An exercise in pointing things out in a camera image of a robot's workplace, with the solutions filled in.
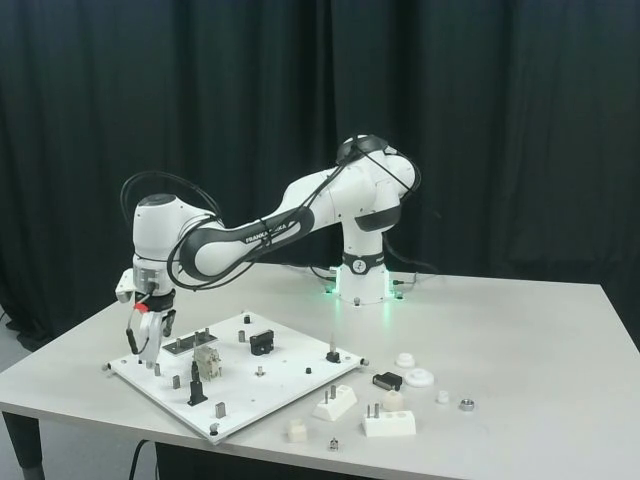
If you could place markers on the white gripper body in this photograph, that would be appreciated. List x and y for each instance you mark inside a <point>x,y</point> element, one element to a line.
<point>149,332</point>

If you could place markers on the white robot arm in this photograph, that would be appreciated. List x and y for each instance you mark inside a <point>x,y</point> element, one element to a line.
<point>360,200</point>

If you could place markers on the metal bolt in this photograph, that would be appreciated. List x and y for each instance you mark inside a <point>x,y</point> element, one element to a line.
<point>467,404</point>

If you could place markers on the white task board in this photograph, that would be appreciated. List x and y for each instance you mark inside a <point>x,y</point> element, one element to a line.
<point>280,395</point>

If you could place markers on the black table leg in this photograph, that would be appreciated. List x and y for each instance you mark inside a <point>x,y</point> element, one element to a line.
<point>22,445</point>

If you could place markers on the white cube holder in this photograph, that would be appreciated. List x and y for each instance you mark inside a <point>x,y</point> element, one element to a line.
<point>296,431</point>

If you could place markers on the white sloped peg holder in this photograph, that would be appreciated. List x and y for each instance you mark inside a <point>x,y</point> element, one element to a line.
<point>340,404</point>

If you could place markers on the small metal plug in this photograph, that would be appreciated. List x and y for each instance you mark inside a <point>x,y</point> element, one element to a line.
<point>332,444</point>

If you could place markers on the black D-SUB plug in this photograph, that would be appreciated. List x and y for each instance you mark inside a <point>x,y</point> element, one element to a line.
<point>386,382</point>

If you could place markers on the black curtain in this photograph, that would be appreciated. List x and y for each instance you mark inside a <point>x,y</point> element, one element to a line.
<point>100,100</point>

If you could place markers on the white round plug holder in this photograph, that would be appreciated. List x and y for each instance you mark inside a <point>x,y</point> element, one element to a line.
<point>392,401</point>

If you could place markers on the white long peg holder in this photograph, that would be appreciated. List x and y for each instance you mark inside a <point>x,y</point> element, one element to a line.
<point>392,425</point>

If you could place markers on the white medium gear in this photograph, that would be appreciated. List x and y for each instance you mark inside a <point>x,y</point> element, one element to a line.
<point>404,360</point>

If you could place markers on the white large gear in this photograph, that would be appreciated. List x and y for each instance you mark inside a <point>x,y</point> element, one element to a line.
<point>419,379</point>

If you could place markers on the white small gear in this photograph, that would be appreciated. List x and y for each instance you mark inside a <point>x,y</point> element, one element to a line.
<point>442,397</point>

